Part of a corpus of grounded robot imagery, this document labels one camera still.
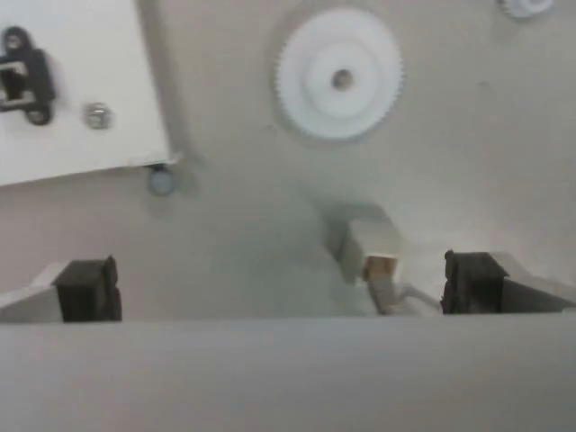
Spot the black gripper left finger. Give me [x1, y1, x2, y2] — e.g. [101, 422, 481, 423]
[0, 254, 124, 324]

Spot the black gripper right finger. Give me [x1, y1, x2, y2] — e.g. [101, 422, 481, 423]
[439, 249, 576, 316]

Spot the white Ethernet plug holder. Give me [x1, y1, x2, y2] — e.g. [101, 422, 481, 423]
[322, 202, 405, 289]

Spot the white task board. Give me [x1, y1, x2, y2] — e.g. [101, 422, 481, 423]
[0, 0, 185, 198]

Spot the white large gear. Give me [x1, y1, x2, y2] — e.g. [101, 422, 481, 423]
[271, 5, 405, 144]

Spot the white medium gear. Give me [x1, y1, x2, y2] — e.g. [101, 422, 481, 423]
[496, 0, 555, 21]

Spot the clear Ethernet plug with cable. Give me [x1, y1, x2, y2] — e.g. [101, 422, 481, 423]
[361, 253, 443, 317]

